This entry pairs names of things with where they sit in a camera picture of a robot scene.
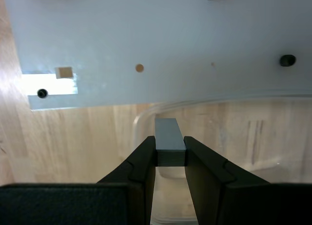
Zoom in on clear plastic tub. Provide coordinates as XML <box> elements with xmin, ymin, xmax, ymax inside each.
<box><xmin>133</xmin><ymin>90</ymin><xmax>312</xmax><ymax>225</ymax></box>

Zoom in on grey metal bar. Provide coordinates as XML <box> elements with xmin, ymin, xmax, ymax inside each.
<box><xmin>155</xmin><ymin>118</ymin><xmax>188</xmax><ymax>167</ymax></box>

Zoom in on white taskboard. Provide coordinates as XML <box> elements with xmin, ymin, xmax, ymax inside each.
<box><xmin>3</xmin><ymin>0</ymin><xmax>312</xmax><ymax>111</ymax></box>

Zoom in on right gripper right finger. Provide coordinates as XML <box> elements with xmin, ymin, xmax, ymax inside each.
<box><xmin>184</xmin><ymin>136</ymin><xmax>312</xmax><ymax>225</ymax></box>

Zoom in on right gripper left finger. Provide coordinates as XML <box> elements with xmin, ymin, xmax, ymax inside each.
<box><xmin>0</xmin><ymin>135</ymin><xmax>157</xmax><ymax>225</ymax></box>

